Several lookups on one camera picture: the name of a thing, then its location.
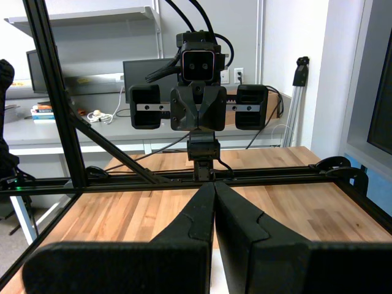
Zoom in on coiled white cable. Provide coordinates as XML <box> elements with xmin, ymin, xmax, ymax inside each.
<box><xmin>86</xmin><ymin>108</ymin><xmax>115</xmax><ymax>124</ymax></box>

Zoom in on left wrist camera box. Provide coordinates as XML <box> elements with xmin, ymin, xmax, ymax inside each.
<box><xmin>176</xmin><ymin>30</ymin><xmax>222</xmax><ymax>85</ymax></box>

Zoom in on grey wall shelf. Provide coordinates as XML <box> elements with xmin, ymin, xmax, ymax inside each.
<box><xmin>4</xmin><ymin>6</ymin><xmax>163</xmax><ymax>59</ymax></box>

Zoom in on brown cardboard box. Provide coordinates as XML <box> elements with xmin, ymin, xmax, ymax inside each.
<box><xmin>265</xmin><ymin>91</ymin><xmax>284</xmax><ymax>121</ymax></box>

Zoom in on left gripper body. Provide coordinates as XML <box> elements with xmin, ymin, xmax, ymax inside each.
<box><xmin>128</xmin><ymin>83</ymin><xmax>270</xmax><ymax>130</ymax></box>

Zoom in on black braided cable bundle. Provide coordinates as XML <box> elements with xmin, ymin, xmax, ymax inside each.
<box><xmin>0</xmin><ymin>59</ymin><xmax>19</xmax><ymax>184</ymax></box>

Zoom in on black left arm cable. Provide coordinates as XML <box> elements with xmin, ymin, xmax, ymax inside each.
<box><xmin>165</xmin><ymin>0</ymin><xmax>235</xmax><ymax>67</ymax></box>

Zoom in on aluminium stand with black head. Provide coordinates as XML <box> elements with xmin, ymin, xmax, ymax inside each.
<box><xmin>281</xmin><ymin>56</ymin><xmax>311</xmax><ymax>148</ymax></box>

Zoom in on stack of books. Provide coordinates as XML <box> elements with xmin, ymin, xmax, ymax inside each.
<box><xmin>30</xmin><ymin>105</ymin><xmax>56</xmax><ymax>124</ymax></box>

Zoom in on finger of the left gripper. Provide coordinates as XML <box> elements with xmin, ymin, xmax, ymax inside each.
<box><xmin>198</xmin><ymin>86</ymin><xmax>227</xmax><ymax>132</ymax></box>
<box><xmin>170</xmin><ymin>86</ymin><xmax>200</xmax><ymax>132</ymax></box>

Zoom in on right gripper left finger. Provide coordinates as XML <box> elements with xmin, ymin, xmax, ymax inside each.
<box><xmin>23</xmin><ymin>182</ymin><xmax>217</xmax><ymax>294</ymax></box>

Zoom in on black computer monitor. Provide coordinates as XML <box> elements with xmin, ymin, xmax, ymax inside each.
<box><xmin>122</xmin><ymin>58</ymin><xmax>181</xmax><ymax>104</ymax></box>
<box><xmin>26</xmin><ymin>50</ymin><xmax>59</xmax><ymax>94</ymax></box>

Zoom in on black aluminium frame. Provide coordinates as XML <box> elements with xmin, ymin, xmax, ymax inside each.
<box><xmin>0</xmin><ymin>0</ymin><xmax>392</xmax><ymax>285</ymax></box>

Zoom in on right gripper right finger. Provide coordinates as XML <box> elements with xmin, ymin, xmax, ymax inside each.
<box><xmin>216</xmin><ymin>183</ymin><xmax>392</xmax><ymax>294</ymax></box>

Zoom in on grey desk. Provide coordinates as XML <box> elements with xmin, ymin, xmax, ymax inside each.
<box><xmin>0</xmin><ymin>90</ymin><xmax>293</xmax><ymax>156</ymax></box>

